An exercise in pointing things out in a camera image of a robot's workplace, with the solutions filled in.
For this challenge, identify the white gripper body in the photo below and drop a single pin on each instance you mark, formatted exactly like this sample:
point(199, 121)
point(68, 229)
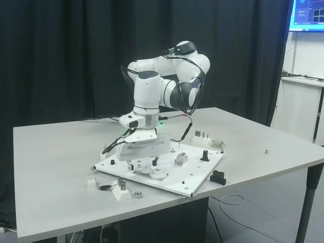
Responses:
point(149, 150)

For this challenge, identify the white medium gear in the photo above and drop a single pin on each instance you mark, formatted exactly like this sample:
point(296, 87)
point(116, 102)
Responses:
point(144, 171)

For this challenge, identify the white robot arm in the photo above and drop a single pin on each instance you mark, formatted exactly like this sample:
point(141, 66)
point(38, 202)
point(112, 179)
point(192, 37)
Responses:
point(146, 91)

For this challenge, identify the white small gear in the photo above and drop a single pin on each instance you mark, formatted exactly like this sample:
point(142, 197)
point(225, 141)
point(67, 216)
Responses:
point(138, 167)

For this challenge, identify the white large gear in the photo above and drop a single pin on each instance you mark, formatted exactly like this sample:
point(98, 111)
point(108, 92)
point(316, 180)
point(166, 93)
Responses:
point(159, 173)

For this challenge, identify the flat white mounting plate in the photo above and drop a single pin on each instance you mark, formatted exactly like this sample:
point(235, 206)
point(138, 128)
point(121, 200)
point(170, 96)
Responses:
point(141, 135)

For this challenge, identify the metal round peg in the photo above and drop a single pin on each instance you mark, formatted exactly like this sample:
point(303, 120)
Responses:
point(119, 182)
point(123, 186)

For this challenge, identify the white task board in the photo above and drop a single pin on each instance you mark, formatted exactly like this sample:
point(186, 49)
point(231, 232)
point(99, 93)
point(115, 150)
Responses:
point(177, 177)

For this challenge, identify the small white holder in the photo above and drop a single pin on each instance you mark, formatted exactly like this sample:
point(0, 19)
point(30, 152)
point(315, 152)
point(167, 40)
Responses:
point(104, 157)

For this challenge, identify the metal hex nut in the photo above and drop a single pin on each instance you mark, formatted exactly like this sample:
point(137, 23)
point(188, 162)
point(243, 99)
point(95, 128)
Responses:
point(135, 195)

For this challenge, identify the white round peg holder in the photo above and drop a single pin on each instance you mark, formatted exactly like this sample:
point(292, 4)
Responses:
point(121, 196)

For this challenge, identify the small white holder block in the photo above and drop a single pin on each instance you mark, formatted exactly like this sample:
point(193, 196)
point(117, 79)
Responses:
point(91, 183)

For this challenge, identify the white square peg holder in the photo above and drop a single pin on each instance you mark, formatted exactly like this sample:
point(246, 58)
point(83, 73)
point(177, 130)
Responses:
point(200, 141)

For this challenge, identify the metal square peg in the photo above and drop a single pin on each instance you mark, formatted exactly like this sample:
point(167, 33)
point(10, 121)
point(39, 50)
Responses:
point(197, 134)

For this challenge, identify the thin metal peg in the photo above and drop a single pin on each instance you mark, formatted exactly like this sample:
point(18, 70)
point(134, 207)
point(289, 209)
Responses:
point(204, 135)

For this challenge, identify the black plug block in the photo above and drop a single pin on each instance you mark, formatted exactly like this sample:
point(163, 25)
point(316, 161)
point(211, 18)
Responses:
point(217, 177)

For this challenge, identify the metal D-SUB plug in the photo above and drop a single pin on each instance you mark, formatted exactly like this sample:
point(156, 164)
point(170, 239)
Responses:
point(217, 143)

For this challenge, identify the black curtains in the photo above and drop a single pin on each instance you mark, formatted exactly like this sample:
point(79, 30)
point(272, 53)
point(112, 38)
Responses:
point(76, 50)

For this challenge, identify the white cabinet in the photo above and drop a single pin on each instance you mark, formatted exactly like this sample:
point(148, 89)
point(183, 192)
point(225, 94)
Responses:
point(296, 108)

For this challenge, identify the grey table leg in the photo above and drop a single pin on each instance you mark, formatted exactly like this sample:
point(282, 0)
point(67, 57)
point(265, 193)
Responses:
point(307, 202)

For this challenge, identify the blue screen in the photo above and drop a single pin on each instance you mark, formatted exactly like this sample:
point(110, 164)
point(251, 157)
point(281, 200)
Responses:
point(306, 15)

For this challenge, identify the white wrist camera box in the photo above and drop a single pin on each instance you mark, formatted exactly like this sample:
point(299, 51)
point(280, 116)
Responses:
point(130, 121)

